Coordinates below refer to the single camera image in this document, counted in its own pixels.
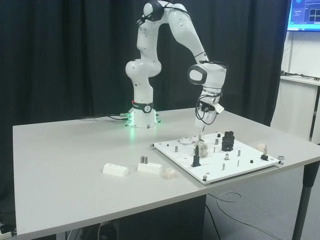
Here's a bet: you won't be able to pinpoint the black D-SUB plug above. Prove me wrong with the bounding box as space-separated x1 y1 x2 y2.
221 130 236 152

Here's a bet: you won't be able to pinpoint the black curtain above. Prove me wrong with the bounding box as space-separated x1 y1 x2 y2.
0 0 288 223

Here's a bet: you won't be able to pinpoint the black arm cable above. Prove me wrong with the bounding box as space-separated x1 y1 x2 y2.
136 1 230 76

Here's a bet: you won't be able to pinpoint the black plug with thin wire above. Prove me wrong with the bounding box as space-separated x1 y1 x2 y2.
191 136 203 168

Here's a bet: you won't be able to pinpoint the white empty peg holder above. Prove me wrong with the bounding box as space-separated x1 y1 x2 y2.
102 162 130 178

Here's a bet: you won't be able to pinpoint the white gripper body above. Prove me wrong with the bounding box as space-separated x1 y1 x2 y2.
194 111 216 131

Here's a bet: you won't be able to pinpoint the blue screen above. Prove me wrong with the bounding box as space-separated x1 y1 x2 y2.
286 0 320 33

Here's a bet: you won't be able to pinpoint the grey floor cable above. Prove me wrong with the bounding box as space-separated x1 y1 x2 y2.
207 191 293 240

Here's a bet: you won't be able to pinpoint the black base cables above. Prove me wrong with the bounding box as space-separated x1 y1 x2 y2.
87 113 133 123

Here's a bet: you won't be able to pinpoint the white task board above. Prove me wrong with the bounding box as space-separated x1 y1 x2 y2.
149 131 285 186

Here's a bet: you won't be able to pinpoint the dark table leg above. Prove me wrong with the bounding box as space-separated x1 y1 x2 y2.
291 164 316 240

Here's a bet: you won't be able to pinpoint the white cabinet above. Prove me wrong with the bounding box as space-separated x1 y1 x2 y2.
279 74 320 145

